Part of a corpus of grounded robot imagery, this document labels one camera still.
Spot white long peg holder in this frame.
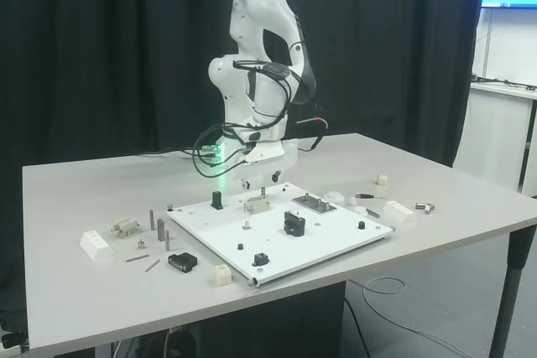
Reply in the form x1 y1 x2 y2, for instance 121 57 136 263
79 229 115 261
383 200 417 225

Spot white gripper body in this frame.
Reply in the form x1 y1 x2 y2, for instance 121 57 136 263
233 141 300 182

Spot beige waterproof plug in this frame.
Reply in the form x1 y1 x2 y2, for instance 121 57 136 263
109 215 142 240

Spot black looped wrist cable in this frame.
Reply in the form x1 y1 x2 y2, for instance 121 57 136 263
191 122 255 179

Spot black D-SUB plug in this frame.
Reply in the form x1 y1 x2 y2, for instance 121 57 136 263
283 210 306 237

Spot grey floor cable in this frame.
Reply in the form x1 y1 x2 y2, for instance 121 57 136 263
362 276 501 358

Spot black curtain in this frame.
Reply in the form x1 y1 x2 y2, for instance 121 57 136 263
0 0 482 334

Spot white task board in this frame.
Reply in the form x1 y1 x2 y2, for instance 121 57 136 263
165 181 397 288

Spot black cables on cabinet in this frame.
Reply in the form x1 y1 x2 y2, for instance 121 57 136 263
469 75 537 93

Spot dark table leg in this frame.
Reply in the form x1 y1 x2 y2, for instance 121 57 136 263
489 230 530 358

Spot black floor cable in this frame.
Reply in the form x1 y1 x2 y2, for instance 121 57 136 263
343 298 381 358

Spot black rectangular plug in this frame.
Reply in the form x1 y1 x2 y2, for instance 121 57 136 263
167 252 199 272

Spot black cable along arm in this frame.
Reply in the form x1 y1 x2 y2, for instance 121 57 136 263
217 0 325 153

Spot white cabinet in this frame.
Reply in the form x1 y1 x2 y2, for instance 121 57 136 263
451 8 537 199

